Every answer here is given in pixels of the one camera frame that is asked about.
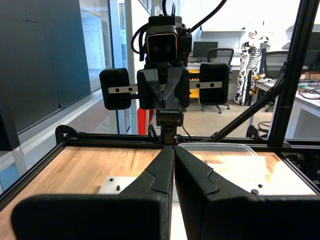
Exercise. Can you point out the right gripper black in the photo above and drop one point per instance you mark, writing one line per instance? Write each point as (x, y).
(115, 77)

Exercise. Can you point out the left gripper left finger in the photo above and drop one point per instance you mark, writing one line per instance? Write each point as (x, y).
(100, 217)

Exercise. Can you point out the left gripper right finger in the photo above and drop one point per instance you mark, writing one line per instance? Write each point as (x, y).
(237, 217)

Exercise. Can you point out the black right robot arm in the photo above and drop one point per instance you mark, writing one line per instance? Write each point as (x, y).
(170, 120)

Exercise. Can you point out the white board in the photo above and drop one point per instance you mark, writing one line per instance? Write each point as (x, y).
(106, 189)

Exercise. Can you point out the yellow cabinet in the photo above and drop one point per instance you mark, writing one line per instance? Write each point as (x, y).
(193, 93)

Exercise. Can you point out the black round screw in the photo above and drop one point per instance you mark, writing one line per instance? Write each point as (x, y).
(254, 192)

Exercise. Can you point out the black monitor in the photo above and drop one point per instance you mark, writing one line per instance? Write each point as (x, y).
(205, 48)
(313, 50)

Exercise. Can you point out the clear plastic tub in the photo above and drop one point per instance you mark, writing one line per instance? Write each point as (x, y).
(232, 150)

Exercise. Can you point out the black office chair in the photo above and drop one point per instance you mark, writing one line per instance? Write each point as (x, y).
(220, 55)

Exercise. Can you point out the white desk with shelf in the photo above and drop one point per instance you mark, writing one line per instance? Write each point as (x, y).
(225, 37)

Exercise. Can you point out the white lattice structure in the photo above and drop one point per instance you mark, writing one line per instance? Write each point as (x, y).
(246, 70)

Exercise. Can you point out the grey mesh office chair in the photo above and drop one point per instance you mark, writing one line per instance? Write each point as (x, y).
(275, 62)

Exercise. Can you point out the red post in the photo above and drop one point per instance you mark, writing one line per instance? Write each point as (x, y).
(142, 120)

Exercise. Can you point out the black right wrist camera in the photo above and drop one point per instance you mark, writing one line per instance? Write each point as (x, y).
(162, 47)

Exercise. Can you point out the black metal frame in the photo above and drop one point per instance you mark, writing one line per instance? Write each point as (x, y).
(292, 75)

